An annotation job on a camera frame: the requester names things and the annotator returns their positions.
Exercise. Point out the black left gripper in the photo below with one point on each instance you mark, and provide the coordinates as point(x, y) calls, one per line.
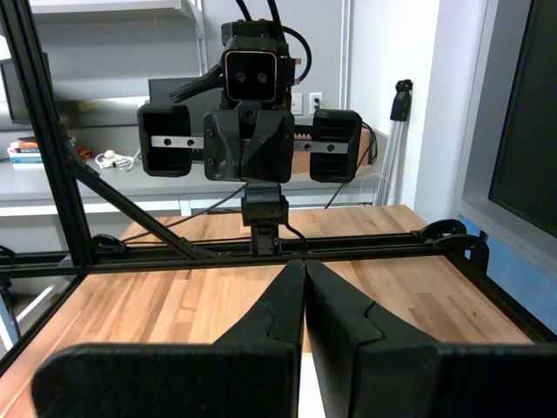
point(165, 122)

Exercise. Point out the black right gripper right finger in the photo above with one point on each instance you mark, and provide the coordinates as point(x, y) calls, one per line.
point(413, 383)

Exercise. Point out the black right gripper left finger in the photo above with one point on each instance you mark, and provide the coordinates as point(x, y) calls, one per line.
point(196, 379)

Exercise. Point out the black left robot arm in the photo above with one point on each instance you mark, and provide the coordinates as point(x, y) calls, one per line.
point(263, 204)

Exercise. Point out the white taskboard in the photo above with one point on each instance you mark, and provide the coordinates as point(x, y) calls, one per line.
point(311, 392)

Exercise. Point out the grey tripod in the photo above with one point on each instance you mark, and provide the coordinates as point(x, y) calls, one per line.
point(398, 104)

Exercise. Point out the orange tool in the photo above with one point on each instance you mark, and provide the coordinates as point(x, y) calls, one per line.
point(85, 153)

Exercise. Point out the white desk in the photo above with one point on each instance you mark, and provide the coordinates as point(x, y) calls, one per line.
point(43, 187)

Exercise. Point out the stack of books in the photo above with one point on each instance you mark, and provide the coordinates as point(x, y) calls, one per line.
point(24, 154)

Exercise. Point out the white wall outlet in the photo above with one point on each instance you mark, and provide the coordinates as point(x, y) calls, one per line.
point(297, 103)
point(316, 103)

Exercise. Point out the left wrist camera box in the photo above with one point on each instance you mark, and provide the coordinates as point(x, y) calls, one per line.
point(250, 76)

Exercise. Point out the white wall shelf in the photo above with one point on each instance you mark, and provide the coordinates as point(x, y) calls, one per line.
point(109, 8)

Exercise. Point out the black aluminium frame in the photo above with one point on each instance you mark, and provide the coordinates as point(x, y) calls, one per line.
point(48, 130)

